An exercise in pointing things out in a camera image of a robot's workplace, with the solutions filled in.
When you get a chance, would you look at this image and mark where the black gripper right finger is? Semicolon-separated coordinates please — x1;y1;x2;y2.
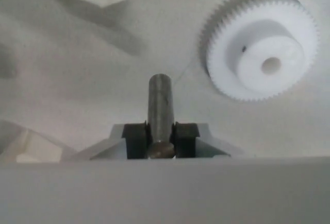
173;122;231;158

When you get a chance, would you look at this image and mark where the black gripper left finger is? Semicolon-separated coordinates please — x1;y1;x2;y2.
89;123;150;161

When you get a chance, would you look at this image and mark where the metal round peg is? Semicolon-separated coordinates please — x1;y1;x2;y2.
147;73;177;160

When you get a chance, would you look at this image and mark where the white large gear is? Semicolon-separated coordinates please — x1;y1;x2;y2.
196;0;321;103

